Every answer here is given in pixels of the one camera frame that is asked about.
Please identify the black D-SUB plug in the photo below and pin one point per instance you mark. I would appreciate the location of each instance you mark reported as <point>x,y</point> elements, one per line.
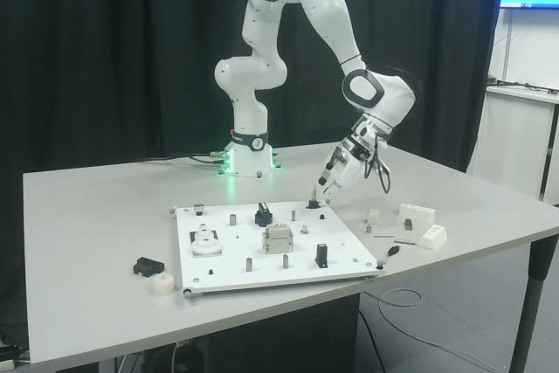
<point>147,266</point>

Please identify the white task board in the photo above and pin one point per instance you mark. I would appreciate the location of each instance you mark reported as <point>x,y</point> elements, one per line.
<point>244,277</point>

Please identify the long white holder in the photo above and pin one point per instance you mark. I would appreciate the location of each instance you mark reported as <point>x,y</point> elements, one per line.
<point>417,213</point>

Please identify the metal square peg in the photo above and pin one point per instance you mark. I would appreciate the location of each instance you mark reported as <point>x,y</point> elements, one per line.
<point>405,241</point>

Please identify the black curtains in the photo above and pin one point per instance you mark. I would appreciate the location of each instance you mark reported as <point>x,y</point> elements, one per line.
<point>87,41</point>

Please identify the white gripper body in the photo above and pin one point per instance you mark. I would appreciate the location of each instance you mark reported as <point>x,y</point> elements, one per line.
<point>349,172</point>

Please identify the small black plug block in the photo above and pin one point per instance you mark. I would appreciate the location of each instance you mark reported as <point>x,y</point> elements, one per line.
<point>408,224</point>

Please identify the white sloped holder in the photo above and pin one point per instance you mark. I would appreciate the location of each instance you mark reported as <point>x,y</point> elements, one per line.
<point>433,237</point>

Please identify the white large gear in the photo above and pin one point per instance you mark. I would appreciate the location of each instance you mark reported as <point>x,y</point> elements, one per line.
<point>205,247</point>

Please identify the metal round peg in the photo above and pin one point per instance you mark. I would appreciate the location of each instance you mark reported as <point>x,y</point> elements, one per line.
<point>383,236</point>

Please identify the metal BNC plug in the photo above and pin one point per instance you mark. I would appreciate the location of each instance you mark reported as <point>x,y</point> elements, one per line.
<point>199,208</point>

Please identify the black table leg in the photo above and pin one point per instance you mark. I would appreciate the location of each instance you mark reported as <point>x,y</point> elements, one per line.
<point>535,294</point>

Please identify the white small gear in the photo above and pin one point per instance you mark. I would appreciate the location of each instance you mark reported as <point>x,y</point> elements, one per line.
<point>204,230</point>

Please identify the small white holder cube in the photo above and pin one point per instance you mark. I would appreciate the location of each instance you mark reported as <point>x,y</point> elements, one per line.
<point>374,216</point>

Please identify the white notched holder block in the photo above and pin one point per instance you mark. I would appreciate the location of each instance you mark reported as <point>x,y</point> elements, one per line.
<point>162,285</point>

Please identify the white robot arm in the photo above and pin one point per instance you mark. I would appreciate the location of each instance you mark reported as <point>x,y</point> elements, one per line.
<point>325,10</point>

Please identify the white cabinet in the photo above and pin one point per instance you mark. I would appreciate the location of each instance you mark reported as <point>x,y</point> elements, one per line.
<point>515,141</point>

